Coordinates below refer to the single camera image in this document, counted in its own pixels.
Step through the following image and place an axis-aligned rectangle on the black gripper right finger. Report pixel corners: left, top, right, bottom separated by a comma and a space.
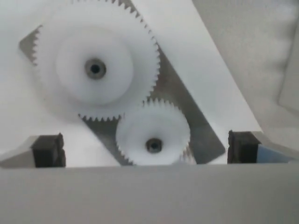
227, 129, 299, 164

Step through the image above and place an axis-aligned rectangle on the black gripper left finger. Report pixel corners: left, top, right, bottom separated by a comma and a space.
0, 132, 67, 168

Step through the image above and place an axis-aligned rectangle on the white medium gear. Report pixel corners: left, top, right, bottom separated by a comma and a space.
115, 97, 191, 167

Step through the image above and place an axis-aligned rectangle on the white large gear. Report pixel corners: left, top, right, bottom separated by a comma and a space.
32, 0, 162, 122

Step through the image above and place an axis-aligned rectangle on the white task board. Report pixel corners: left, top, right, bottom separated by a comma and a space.
0, 0, 263, 168

